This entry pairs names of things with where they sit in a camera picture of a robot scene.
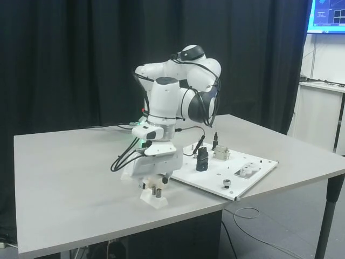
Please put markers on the thick metal round peg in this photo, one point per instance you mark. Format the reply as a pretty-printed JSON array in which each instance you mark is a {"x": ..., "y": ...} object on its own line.
[{"x": 159, "y": 193}]

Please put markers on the black table leg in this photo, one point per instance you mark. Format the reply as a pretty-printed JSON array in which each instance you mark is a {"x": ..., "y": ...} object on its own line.
[{"x": 327, "y": 215}]

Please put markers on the slim metal round peg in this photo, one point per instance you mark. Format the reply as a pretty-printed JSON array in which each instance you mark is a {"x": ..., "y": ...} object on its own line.
[{"x": 154, "y": 191}]

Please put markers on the white large gear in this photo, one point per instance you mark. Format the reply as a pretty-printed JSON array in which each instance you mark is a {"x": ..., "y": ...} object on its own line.
[{"x": 254, "y": 170}]

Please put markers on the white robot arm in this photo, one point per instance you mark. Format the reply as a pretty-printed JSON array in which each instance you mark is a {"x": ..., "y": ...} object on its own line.
[{"x": 164, "y": 102}]

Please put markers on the black curtain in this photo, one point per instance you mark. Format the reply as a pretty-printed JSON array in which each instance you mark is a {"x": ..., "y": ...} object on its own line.
[{"x": 67, "y": 54}]

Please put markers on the black under-table cabinet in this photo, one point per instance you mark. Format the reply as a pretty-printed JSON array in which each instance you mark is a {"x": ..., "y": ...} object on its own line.
[{"x": 161, "y": 237}]

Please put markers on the black items on cabinet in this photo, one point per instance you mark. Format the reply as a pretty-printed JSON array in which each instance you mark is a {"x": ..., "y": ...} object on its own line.
[{"x": 323, "y": 80}]

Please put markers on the small white round block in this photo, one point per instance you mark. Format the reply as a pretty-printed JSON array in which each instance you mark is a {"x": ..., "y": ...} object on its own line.
[{"x": 150, "y": 184}]

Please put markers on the white round peg holder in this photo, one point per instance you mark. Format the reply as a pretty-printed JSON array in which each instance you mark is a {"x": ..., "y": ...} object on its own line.
[{"x": 151, "y": 199}]

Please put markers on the black D-SUB plug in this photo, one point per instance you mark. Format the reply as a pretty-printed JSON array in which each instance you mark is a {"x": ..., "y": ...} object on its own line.
[{"x": 202, "y": 163}]

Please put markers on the small white square block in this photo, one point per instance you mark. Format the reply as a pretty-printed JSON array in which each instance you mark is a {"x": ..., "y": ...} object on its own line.
[{"x": 158, "y": 182}]

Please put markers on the white cabinet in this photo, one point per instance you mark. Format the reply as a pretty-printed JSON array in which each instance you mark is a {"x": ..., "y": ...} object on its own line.
[{"x": 318, "y": 118}]

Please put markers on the white task board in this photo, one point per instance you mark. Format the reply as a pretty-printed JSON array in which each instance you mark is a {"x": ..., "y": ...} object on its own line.
[{"x": 215, "y": 172}]

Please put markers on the metal bolt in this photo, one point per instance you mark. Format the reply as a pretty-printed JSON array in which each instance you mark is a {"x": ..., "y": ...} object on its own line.
[{"x": 227, "y": 183}]

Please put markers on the blue screen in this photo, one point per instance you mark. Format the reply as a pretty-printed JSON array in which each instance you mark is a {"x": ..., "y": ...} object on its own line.
[{"x": 327, "y": 16}]

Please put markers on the white small gear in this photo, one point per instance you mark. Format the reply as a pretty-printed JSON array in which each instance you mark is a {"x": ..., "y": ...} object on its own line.
[{"x": 244, "y": 172}]

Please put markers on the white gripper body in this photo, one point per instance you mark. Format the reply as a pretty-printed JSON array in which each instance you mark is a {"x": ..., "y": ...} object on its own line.
[{"x": 156, "y": 164}]

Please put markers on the small black upright plug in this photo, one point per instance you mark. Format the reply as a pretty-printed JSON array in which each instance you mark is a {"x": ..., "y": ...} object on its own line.
[{"x": 215, "y": 137}]

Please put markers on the white square peg holder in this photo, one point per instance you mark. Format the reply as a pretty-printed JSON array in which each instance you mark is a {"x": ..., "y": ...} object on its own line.
[{"x": 123, "y": 176}]

